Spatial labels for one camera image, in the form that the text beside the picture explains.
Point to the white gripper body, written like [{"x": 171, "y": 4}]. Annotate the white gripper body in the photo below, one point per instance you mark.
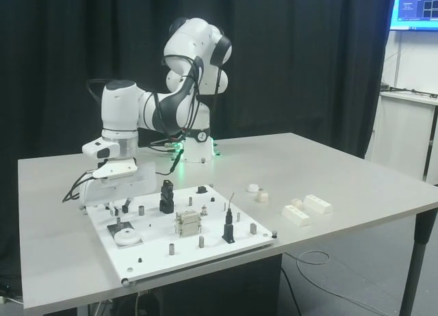
[{"x": 137, "y": 186}]

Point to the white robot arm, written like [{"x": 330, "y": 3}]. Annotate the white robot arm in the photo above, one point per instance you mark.
[{"x": 191, "y": 35}]

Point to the white large gear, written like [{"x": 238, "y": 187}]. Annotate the white large gear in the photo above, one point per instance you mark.
[{"x": 127, "y": 239}]

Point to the white medium gear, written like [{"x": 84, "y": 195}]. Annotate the white medium gear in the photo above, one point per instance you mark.
[{"x": 252, "y": 188}]

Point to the metal round peg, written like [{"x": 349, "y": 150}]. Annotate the metal round peg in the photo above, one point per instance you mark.
[
  {"x": 171, "y": 248},
  {"x": 141, "y": 210}
]

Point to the flat white mounting plate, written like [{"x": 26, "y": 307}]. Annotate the flat white mounting plate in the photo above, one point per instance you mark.
[{"x": 116, "y": 167}]

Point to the black D-SUB plug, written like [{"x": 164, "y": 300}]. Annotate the black D-SUB plug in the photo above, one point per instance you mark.
[{"x": 166, "y": 201}]

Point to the white task board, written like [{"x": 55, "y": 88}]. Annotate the white task board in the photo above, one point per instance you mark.
[{"x": 154, "y": 234}]

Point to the beige metal connector block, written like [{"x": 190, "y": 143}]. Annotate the beige metal connector block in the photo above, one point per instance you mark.
[{"x": 186, "y": 222}]

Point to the metal BNC plug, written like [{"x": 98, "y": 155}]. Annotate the metal BNC plug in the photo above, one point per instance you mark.
[{"x": 205, "y": 210}]

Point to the metal square peg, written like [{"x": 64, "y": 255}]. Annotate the metal square peg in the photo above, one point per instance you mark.
[
  {"x": 201, "y": 241},
  {"x": 253, "y": 228}
]

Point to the black control cabinet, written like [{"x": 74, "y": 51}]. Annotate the black control cabinet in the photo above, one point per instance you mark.
[{"x": 222, "y": 288}]

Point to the small white holder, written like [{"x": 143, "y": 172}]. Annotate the small white holder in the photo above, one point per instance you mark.
[
  {"x": 296, "y": 203},
  {"x": 263, "y": 195}
]

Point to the black curtain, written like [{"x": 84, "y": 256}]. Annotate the black curtain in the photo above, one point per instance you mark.
[{"x": 51, "y": 56}]

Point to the long white holder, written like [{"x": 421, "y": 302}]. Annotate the long white holder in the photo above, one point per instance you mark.
[
  {"x": 294, "y": 216},
  {"x": 318, "y": 204}
]

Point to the white cabinet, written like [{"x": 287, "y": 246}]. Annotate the white cabinet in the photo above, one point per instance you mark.
[{"x": 403, "y": 134}]

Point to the black table leg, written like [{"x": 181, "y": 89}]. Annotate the black table leg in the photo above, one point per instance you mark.
[{"x": 419, "y": 254}]

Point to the blue monitor screen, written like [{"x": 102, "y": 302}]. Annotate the blue monitor screen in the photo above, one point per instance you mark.
[{"x": 417, "y": 8}]

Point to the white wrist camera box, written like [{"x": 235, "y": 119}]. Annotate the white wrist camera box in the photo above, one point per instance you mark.
[{"x": 94, "y": 148}]

